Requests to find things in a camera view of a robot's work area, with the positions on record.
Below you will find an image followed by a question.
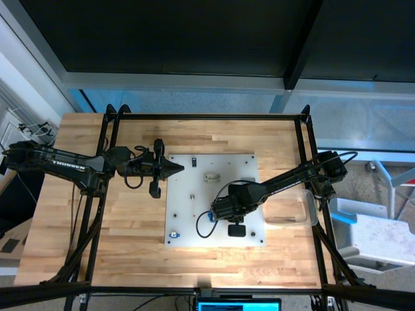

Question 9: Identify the clear plastic tub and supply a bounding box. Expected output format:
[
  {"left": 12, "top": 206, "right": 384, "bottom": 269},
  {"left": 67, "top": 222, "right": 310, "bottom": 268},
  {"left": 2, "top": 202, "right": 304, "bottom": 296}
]
[{"left": 263, "top": 189, "right": 319, "bottom": 227}]

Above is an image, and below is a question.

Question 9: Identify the white metal trolley frame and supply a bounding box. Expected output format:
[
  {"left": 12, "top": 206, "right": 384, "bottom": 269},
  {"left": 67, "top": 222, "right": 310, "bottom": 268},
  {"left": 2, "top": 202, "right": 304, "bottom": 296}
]
[{"left": 366, "top": 160, "right": 415, "bottom": 221}]

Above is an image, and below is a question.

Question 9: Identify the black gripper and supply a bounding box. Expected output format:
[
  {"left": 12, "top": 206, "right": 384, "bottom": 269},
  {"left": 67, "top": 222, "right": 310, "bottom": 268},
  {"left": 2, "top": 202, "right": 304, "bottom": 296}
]
[
  {"left": 226, "top": 202, "right": 249, "bottom": 238},
  {"left": 141, "top": 139, "right": 185, "bottom": 199}
]

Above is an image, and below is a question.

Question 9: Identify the laptop screen with blue edge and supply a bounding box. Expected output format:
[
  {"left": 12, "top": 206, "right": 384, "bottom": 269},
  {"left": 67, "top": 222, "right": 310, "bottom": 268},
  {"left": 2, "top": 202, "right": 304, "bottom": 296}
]
[{"left": 193, "top": 297, "right": 282, "bottom": 311}]

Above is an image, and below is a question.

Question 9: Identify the white taskboard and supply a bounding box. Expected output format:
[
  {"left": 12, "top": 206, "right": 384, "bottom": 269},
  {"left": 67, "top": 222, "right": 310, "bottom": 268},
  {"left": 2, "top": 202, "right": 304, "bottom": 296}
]
[{"left": 164, "top": 154, "right": 267, "bottom": 249}]

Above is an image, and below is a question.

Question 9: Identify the grey metal window ledge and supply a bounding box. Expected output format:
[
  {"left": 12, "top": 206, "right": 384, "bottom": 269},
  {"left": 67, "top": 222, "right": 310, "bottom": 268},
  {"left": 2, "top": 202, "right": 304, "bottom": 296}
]
[{"left": 63, "top": 71, "right": 415, "bottom": 95}]

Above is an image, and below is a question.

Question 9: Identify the cardboard box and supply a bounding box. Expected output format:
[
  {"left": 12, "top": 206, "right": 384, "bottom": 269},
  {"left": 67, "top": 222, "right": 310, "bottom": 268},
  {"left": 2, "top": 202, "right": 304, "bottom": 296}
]
[{"left": 0, "top": 218, "right": 33, "bottom": 260}]

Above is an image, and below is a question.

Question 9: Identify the white cable bundle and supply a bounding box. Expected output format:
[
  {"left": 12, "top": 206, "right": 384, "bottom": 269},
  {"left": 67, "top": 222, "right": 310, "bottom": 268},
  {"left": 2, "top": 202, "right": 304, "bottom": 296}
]
[{"left": 18, "top": 121, "right": 59, "bottom": 143}]

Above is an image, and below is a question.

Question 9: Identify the white grey cart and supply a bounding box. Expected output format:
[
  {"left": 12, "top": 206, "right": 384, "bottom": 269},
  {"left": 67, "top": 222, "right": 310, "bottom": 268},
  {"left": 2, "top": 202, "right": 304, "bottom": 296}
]
[{"left": 330, "top": 197, "right": 415, "bottom": 276}]

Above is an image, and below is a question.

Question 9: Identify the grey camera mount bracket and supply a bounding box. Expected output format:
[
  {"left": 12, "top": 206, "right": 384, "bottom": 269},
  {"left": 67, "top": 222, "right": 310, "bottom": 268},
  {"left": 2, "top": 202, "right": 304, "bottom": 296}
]
[{"left": 196, "top": 281, "right": 214, "bottom": 297}]

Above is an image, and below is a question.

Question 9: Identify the black vertical room post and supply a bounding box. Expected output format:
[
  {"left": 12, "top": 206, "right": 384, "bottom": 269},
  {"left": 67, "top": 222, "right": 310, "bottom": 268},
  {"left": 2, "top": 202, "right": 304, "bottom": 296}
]
[{"left": 283, "top": 0, "right": 325, "bottom": 91}]

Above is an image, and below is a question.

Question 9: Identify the black aluminium frame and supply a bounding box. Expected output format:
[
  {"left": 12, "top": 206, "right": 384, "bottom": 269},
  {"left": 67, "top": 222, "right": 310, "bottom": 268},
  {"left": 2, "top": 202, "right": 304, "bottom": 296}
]
[{"left": 0, "top": 103, "right": 415, "bottom": 311}]

